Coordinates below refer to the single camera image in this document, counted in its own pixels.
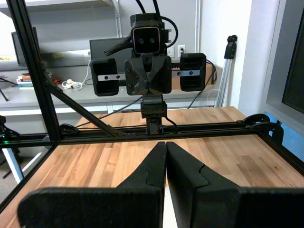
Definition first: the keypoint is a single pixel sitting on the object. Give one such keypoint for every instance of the black aluminium frame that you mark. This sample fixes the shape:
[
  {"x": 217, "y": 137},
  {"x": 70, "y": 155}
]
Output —
[{"x": 31, "y": 71}]

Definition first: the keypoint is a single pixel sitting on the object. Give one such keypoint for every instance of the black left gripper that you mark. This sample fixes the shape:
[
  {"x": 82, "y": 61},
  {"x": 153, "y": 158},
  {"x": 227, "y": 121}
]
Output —
[{"x": 104, "y": 69}]

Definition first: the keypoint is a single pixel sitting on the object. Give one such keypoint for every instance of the small orange tool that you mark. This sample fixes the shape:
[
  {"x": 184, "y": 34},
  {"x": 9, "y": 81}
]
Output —
[{"x": 57, "y": 81}]

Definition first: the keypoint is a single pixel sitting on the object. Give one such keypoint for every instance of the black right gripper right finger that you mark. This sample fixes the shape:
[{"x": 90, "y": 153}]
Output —
[{"x": 237, "y": 209}]

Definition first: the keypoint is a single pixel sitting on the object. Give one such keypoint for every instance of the black computer monitor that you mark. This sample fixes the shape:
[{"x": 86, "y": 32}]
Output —
[
  {"x": 97, "y": 50},
  {"x": 14, "y": 47}
]

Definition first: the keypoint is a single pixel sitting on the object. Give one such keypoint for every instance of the small stacked books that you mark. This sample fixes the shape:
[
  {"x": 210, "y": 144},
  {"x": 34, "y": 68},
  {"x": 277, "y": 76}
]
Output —
[{"x": 23, "y": 82}]

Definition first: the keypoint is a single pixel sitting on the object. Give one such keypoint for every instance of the white wall socket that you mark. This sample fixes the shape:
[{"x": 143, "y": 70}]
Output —
[
  {"x": 181, "y": 49},
  {"x": 170, "y": 51}
]

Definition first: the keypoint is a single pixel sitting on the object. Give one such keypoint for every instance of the silver stand black cap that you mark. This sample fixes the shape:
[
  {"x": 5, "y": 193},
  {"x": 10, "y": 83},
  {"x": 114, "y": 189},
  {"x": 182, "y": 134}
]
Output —
[{"x": 226, "y": 71}]

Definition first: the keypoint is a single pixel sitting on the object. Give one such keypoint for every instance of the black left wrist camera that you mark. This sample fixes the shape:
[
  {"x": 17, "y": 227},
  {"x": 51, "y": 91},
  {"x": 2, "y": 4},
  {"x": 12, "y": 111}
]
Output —
[{"x": 145, "y": 40}]

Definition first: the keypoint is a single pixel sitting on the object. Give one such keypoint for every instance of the grey desk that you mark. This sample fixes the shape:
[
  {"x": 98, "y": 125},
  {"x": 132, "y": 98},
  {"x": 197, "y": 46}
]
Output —
[{"x": 28, "y": 99}]

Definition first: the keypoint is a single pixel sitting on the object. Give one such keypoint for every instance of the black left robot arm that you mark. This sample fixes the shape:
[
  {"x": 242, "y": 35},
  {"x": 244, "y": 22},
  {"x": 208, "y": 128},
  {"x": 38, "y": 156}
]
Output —
[{"x": 153, "y": 109}]

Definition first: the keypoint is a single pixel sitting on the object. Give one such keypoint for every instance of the white wall shelf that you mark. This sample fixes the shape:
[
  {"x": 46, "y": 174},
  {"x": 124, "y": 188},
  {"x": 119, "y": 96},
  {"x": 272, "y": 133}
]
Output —
[{"x": 71, "y": 4}]

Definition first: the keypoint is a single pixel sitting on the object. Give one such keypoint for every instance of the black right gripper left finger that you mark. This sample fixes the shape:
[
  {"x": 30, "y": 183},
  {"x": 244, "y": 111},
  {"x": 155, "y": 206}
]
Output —
[{"x": 95, "y": 209}]

